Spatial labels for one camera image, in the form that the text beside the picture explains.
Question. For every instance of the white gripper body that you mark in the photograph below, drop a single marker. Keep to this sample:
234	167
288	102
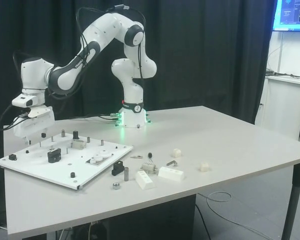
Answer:
35	123

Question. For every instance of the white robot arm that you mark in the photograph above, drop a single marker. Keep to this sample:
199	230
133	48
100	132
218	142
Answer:
100	32

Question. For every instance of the thick metal round peg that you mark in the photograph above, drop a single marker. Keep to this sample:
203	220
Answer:
126	173
62	133

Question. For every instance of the dark metal peg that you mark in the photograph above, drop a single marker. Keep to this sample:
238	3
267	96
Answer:
102	142
88	139

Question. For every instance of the long white peg holder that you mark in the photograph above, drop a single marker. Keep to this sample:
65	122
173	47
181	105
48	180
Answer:
145	180
171	173

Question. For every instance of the metal square peg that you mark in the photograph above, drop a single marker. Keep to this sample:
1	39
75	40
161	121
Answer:
170	163

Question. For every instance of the flat white mounting plate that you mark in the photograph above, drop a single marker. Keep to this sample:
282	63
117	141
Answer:
40	111

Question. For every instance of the white task board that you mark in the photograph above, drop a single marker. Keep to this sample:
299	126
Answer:
32	170

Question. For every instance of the white small gear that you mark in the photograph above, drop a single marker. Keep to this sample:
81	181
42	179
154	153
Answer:
92	161

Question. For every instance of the white medium gear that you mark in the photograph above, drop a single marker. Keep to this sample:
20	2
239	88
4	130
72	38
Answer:
97	158

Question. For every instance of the white large gear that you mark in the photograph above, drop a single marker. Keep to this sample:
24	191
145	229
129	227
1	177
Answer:
105	153

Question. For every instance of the black D-SUB plug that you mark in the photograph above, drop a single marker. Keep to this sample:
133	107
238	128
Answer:
118	169

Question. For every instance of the metal bolt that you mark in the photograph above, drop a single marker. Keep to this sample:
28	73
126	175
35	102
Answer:
115	186

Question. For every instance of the metal USB plug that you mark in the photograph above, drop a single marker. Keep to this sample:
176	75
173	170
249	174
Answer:
136	157

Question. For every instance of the white waterproof plug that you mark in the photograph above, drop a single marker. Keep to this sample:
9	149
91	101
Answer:
148	167

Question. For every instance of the small white holder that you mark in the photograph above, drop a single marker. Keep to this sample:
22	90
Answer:
204	167
176	153

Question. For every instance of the black curtains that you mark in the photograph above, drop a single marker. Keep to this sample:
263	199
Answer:
202	50

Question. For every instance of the white cabinet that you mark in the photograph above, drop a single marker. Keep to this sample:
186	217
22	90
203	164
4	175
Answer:
282	107

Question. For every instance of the dark table leg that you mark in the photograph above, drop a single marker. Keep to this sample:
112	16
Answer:
296	190

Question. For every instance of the blue screen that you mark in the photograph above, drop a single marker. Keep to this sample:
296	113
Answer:
292	15

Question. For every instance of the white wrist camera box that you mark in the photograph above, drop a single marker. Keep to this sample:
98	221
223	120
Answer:
17	102

